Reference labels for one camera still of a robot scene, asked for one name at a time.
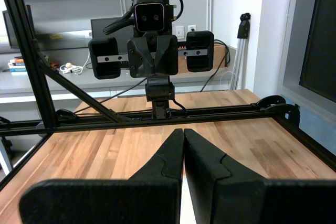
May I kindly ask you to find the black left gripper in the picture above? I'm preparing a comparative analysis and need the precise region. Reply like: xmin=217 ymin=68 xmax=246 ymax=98
xmin=88 ymin=31 xmax=215 ymax=80

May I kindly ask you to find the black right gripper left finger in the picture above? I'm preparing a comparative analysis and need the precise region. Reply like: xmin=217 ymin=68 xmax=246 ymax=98
xmin=19 ymin=129 xmax=184 ymax=224

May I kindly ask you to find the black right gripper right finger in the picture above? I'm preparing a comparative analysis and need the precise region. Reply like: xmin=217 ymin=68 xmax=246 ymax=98
xmin=184 ymin=129 xmax=336 ymax=224

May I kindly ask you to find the dark computer monitor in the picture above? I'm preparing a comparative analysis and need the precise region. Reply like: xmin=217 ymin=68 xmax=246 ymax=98
xmin=90 ymin=18 xmax=135 ymax=49
xmin=2 ymin=5 xmax=34 ymax=49

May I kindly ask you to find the brown cardboard box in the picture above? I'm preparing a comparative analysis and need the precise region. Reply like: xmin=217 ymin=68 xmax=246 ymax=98
xmin=178 ymin=44 xmax=229 ymax=72

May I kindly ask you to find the grey desk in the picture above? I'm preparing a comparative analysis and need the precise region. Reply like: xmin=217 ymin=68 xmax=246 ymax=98
xmin=0 ymin=45 xmax=237 ymax=104

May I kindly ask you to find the silver stand with black head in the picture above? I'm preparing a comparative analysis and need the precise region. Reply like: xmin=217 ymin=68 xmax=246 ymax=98
xmin=230 ymin=12 xmax=252 ymax=91

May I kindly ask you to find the stack of books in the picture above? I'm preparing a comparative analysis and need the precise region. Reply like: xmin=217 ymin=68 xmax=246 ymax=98
xmin=7 ymin=57 xmax=27 ymax=73

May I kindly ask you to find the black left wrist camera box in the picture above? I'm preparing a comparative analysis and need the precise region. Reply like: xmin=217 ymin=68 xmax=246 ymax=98
xmin=132 ymin=0 xmax=170 ymax=37

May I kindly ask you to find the black desk cable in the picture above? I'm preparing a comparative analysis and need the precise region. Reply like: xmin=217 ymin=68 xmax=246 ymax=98
xmin=198 ymin=39 xmax=232 ymax=93
xmin=104 ymin=76 xmax=148 ymax=105

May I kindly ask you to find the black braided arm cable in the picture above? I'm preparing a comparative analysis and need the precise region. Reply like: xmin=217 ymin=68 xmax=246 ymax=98
xmin=103 ymin=10 xmax=136 ymax=36

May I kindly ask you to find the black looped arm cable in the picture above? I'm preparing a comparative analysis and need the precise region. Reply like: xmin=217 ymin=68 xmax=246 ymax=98
xmin=162 ymin=0 xmax=184 ymax=22

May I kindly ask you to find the coiled white cable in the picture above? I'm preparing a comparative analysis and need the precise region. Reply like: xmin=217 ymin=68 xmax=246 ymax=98
xmin=59 ymin=62 xmax=85 ymax=75

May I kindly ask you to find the black aluminium frame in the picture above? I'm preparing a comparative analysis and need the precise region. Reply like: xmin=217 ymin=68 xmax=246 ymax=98
xmin=0 ymin=0 xmax=336 ymax=193

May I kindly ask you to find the dark panel with grey frame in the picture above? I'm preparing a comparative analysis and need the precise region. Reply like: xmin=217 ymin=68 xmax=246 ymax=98
xmin=279 ymin=0 xmax=336 ymax=120

